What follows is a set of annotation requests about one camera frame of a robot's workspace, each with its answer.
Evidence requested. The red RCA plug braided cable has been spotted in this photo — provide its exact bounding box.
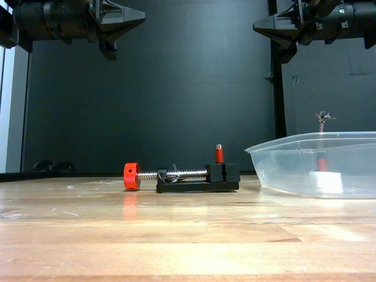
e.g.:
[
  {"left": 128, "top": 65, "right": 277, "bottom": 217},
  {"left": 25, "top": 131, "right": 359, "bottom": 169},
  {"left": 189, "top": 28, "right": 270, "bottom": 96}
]
[{"left": 315, "top": 110, "right": 337, "bottom": 173}]

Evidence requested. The red RCA socket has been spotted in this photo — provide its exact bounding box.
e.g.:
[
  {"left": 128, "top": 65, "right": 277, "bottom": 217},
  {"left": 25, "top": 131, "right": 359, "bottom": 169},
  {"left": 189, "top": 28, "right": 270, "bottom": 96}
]
[{"left": 215, "top": 143, "right": 225, "bottom": 165}]

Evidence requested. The red round vise knob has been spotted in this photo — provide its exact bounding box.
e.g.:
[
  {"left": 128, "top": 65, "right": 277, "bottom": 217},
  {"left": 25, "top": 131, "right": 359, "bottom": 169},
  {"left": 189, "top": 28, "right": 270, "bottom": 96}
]
[{"left": 123, "top": 162, "right": 142, "bottom": 192}]

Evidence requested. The clear plastic tub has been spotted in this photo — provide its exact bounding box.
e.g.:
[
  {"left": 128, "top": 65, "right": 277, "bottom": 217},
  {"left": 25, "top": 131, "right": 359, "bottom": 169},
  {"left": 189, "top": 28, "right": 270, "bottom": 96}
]
[{"left": 244, "top": 131, "right": 376, "bottom": 200}]

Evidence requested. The black vise with steel screw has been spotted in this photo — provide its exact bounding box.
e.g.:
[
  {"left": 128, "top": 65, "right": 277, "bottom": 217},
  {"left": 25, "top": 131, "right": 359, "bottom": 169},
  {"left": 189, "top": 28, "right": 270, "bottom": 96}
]
[{"left": 136, "top": 163, "right": 241, "bottom": 194}]

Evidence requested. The black wall post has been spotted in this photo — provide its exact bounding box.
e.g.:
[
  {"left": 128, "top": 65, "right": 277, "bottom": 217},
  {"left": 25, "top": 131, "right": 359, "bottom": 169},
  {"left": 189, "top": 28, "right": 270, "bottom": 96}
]
[{"left": 267, "top": 0, "right": 288, "bottom": 139}]

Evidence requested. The black curved frame bracket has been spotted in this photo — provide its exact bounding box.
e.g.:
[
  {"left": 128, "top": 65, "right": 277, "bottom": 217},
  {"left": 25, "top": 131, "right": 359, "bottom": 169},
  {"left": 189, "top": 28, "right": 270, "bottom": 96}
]
[
  {"left": 33, "top": 160, "right": 54, "bottom": 173},
  {"left": 49, "top": 161, "right": 76, "bottom": 173}
]

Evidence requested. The black aluminium frame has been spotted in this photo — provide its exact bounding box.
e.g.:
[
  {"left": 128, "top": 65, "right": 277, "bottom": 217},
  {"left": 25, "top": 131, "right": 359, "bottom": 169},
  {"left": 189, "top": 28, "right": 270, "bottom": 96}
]
[{"left": 0, "top": 171, "right": 259, "bottom": 183}]

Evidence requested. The frayed thin wire bundle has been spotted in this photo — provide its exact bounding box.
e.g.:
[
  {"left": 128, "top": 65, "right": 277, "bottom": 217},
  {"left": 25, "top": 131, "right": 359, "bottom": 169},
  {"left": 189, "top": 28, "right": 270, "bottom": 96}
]
[{"left": 160, "top": 163, "right": 182, "bottom": 185}]

